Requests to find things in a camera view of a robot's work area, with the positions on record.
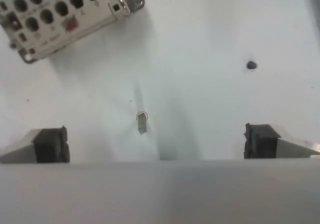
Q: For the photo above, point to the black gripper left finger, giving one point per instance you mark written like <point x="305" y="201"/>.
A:
<point x="51" y="145"/>

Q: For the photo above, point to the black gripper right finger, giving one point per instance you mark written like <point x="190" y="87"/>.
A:
<point x="260" y="141"/>

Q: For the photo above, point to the metal square peg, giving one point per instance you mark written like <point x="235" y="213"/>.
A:
<point x="141" y="125"/>

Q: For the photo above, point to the white task board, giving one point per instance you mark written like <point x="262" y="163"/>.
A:
<point x="82" y="17"/>

